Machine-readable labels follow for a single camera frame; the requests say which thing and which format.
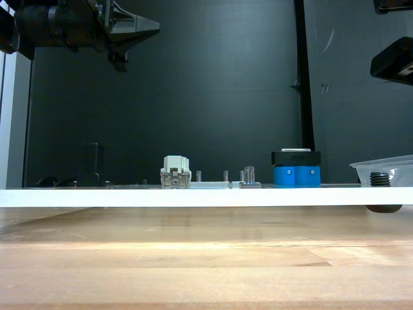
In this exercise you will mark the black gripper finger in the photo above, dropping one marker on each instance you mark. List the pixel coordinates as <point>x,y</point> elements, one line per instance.
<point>132,40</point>
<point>142,26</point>

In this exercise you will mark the black clamp connector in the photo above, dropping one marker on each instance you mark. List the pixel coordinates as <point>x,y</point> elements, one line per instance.
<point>90,161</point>

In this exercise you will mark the grey multi-pin connector housing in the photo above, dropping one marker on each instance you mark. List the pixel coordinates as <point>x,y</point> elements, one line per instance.
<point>174,164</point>

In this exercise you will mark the small metal connector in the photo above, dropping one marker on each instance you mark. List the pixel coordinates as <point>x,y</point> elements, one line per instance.
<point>250,184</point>

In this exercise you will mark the clear plastic tub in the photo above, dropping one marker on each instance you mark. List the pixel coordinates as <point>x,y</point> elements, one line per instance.
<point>400,168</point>

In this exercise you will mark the black set screw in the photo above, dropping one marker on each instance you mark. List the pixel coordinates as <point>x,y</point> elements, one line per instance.
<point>379,179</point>

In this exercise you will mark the black rubber board foot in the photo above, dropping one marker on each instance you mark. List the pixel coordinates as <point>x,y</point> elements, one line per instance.
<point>384,208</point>

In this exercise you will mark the aluminium bar with screws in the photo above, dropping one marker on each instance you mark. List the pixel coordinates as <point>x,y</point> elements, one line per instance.
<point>209,185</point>

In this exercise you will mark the white task board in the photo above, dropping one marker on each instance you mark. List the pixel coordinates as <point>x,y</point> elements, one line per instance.
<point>206,197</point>

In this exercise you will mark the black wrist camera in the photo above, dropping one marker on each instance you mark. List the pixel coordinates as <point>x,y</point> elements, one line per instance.
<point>395,4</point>

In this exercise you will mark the black vertical wall post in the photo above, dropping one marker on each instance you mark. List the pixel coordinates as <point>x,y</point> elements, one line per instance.
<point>305,97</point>

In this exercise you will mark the grey aluminium partition post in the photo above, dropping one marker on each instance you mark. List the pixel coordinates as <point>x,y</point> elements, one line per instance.
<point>16,129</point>

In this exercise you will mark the blue and black socket mount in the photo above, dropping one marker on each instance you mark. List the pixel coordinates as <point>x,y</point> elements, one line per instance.
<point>297,176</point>

